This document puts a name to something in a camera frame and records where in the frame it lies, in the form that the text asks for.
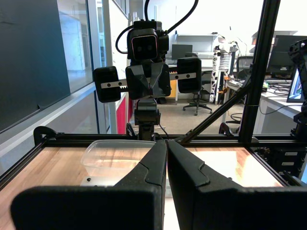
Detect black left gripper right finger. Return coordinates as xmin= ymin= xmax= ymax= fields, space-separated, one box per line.
xmin=167 ymin=140 xmax=307 ymax=230

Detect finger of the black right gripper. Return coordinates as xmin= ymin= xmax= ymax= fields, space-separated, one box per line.
xmin=150 ymin=64 xmax=171 ymax=98
xmin=126 ymin=65 xmax=152 ymax=100

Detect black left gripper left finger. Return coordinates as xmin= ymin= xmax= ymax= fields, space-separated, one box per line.
xmin=11 ymin=140 xmax=168 ymax=230

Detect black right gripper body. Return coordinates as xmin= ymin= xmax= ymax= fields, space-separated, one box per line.
xmin=93 ymin=57 xmax=202 ymax=103

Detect black office chair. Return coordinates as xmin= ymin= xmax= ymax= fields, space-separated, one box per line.
xmin=182 ymin=70 xmax=213 ymax=116

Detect small dark monitor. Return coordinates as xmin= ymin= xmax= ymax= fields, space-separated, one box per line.
xmin=171 ymin=44 xmax=193 ymax=60

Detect white board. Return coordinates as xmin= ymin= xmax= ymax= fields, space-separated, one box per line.
xmin=80 ymin=175 xmax=276 ymax=230

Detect red partition panel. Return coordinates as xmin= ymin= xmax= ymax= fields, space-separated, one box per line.
xmin=117 ymin=92 xmax=134 ymax=135

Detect white shelf unit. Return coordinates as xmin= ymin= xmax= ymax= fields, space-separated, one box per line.
xmin=175 ymin=33 xmax=225 ymax=55

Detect white lattice robot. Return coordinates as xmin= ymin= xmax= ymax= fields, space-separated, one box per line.
xmin=210 ymin=43 xmax=233 ymax=104

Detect clear plastic tub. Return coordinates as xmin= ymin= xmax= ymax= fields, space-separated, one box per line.
xmin=81 ymin=139 xmax=158 ymax=179

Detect black mesh chair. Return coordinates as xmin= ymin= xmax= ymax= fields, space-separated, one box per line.
xmin=234 ymin=56 xmax=255 ymax=83

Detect white desk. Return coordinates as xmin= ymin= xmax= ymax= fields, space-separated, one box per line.
xmin=253 ymin=91 xmax=307 ymax=135

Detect large dark monitor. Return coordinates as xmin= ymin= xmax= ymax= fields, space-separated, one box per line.
xmin=266 ymin=35 xmax=307 ymax=77

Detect screen with blue edge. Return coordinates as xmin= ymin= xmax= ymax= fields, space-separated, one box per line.
xmin=286 ymin=68 xmax=303 ymax=104

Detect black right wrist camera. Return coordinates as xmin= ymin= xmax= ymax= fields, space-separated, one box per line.
xmin=130 ymin=28 xmax=159 ymax=60

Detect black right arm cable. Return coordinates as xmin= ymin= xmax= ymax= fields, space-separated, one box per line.
xmin=115 ymin=25 xmax=135 ymax=55
xmin=143 ymin=0 xmax=200 ymax=34

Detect black aluminium frame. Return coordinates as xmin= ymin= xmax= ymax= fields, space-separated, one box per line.
xmin=0 ymin=0 xmax=307 ymax=192

